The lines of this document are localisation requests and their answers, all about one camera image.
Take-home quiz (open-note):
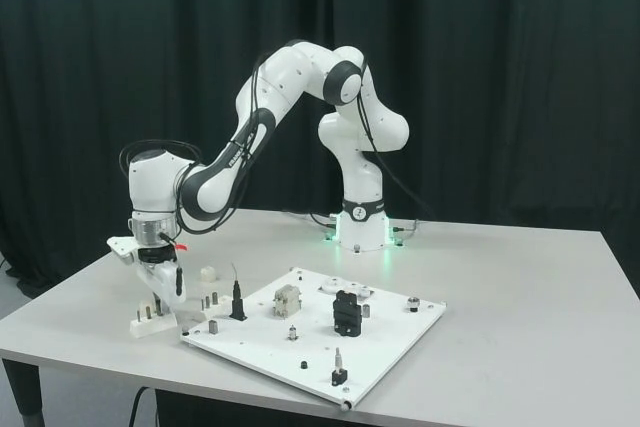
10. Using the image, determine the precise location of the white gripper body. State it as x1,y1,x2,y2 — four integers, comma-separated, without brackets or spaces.
135,260,188,308

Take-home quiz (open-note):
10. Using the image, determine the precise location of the white peg holder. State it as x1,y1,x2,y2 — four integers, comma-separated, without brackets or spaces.
130,309,178,340
198,301,233,323

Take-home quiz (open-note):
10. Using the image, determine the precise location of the thin black rod with red tag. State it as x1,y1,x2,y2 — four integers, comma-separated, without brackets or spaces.
171,241,191,299

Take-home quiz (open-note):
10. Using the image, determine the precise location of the flat white mounting plate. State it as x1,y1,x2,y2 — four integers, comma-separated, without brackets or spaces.
106,235,141,261

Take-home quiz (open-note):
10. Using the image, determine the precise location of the white task board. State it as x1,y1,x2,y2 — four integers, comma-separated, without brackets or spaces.
179,266,448,411

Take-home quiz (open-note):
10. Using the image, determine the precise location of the black table leg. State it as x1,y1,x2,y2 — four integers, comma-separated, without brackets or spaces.
1,358,45,427

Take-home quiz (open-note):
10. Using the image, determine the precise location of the white large gear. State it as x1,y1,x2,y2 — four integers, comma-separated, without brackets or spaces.
319,276,349,296

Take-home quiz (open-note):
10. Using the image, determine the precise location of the black D-SUB plug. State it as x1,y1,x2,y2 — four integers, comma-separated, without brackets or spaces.
331,288,363,339

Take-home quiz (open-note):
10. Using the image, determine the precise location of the metal pin on black base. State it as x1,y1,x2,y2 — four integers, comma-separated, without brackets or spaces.
331,346,349,389

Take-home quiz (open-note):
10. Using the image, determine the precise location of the black curtain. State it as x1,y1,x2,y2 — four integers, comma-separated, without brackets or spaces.
0,0,640,276

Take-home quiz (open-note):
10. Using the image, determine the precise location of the black cable on table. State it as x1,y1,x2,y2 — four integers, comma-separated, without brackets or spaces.
308,210,337,229

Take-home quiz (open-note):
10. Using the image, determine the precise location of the grey cable with black sleeve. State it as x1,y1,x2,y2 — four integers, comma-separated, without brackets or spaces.
392,218,420,244

